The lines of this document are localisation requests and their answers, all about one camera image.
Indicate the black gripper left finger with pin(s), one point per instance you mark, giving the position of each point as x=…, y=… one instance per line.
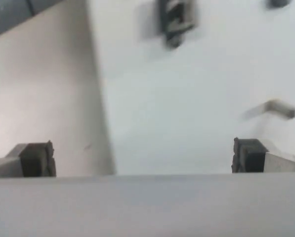
x=36, y=160

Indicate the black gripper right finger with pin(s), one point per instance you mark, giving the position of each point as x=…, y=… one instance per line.
x=251, y=158

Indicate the metal round peg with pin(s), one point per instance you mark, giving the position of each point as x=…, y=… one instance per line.
x=275, y=107

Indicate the white task board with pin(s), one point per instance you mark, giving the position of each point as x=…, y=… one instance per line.
x=174, y=111

